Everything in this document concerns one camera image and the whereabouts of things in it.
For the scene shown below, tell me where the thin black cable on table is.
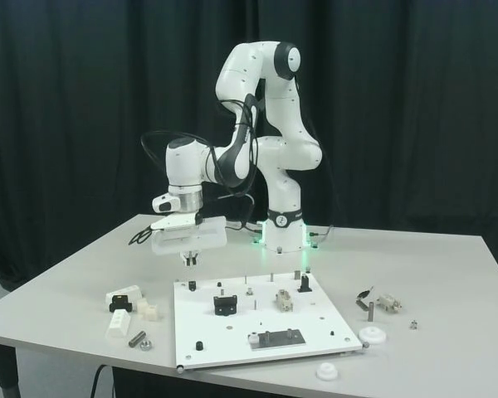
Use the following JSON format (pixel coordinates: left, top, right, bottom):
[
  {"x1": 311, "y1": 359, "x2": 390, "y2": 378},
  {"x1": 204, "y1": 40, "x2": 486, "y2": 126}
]
[{"x1": 128, "y1": 226, "x2": 154, "y2": 246}]

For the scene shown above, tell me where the white holder with holes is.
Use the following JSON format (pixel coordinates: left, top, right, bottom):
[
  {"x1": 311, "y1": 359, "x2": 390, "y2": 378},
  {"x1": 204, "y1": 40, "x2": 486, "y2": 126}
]
[{"x1": 104, "y1": 310, "x2": 133, "y2": 339}]

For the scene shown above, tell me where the white large gear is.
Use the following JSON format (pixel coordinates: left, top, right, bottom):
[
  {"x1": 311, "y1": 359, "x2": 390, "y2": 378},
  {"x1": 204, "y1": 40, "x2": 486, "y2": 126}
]
[{"x1": 358, "y1": 326, "x2": 388, "y2": 345}]

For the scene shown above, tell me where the small white stepped holder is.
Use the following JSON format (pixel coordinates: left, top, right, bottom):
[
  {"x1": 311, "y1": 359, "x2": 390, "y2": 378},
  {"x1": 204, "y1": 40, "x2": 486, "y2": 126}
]
[{"x1": 136, "y1": 298, "x2": 164, "y2": 323}]

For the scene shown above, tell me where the black cable under table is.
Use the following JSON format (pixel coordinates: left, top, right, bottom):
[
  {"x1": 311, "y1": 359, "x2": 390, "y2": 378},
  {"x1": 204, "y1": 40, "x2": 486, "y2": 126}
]
[{"x1": 91, "y1": 363, "x2": 114, "y2": 398}]

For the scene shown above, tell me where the black curtain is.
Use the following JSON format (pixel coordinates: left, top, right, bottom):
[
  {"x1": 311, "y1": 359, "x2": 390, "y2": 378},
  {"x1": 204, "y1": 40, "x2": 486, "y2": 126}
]
[{"x1": 0, "y1": 0, "x2": 498, "y2": 274}]

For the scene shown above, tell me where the white medium gear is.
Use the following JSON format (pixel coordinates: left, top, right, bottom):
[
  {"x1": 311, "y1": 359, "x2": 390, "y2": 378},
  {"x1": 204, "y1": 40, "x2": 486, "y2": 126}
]
[{"x1": 315, "y1": 362, "x2": 342, "y2": 380}]

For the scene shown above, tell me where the black table leg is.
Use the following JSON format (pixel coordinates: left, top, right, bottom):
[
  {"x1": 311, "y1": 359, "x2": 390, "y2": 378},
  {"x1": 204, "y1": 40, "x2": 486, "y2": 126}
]
[{"x1": 0, "y1": 340, "x2": 18, "y2": 398}]

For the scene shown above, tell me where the long white holder block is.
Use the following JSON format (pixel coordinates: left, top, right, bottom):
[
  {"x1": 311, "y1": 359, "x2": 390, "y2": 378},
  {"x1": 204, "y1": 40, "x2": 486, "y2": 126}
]
[{"x1": 105, "y1": 284, "x2": 144, "y2": 307}]

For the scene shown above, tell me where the small white camera box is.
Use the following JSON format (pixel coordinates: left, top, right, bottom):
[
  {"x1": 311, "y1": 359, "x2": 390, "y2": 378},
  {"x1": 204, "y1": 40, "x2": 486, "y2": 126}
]
[{"x1": 151, "y1": 193, "x2": 180, "y2": 215}]

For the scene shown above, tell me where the black base cable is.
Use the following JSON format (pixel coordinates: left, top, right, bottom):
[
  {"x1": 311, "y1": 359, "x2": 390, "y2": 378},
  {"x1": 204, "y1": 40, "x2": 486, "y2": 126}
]
[{"x1": 305, "y1": 226, "x2": 338, "y2": 250}]

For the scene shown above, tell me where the white task board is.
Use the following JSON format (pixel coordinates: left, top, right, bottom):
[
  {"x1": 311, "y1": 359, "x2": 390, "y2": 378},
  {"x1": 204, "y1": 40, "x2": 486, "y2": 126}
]
[{"x1": 172, "y1": 271, "x2": 364, "y2": 371}]

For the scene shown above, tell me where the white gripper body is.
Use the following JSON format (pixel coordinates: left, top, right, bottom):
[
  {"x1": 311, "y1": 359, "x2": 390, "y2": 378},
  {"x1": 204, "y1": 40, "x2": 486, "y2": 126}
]
[{"x1": 149, "y1": 215, "x2": 227, "y2": 255}]

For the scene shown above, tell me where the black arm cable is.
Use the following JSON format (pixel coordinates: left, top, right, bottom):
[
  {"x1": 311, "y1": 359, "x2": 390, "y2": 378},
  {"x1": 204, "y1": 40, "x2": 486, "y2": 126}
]
[{"x1": 140, "y1": 93, "x2": 261, "y2": 198}]

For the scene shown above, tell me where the black D-SUB plug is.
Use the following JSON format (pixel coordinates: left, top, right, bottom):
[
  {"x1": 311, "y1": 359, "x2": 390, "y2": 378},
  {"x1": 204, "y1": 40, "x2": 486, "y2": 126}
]
[{"x1": 108, "y1": 294, "x2": 134, "y2": 313}]

